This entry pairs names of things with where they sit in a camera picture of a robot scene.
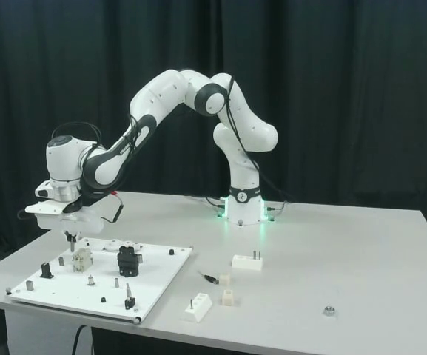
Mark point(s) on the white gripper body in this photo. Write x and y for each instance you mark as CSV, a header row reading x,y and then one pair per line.
x,y
72,222

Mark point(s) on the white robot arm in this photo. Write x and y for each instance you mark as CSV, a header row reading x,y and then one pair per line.
x,y
161,96

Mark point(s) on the small metal square peg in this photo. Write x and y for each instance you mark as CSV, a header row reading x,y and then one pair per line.
x,y
61,261

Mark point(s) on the thick metal round peg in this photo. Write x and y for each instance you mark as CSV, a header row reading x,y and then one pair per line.
x,y
117,283

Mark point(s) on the large metal square peg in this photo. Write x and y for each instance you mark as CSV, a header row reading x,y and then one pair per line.
x,y
30,287

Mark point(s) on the white square peg holder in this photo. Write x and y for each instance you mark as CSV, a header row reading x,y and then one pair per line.
x,y
198,310

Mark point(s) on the white round peg holder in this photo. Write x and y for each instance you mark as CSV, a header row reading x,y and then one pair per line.
x,y
246,263

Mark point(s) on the beige connector block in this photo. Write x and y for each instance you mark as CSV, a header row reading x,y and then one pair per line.
x,y
82,260

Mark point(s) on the metal BNC plug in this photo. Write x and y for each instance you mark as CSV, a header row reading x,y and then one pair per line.
x,y
91,281

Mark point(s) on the black D-SUB plug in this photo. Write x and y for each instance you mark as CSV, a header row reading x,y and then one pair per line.
x,y
128,262

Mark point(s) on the white medium gear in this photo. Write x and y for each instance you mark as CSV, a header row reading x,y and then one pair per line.
x,y
137,246

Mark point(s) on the white task board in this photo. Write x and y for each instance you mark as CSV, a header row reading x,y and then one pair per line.
x,y
124,292

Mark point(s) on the black USB plug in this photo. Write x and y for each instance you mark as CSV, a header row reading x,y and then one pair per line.
x,y
210,278

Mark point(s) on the white USB plug holder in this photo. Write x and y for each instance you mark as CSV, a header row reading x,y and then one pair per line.
x,y
224,279

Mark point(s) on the small white plug holder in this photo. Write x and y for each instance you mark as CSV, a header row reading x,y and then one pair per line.
x,y
228,297

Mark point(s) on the metal nut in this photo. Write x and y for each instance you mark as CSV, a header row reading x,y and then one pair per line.
x,y
328,311

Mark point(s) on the black curtain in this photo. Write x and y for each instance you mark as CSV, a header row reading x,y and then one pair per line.
x,y
346,92

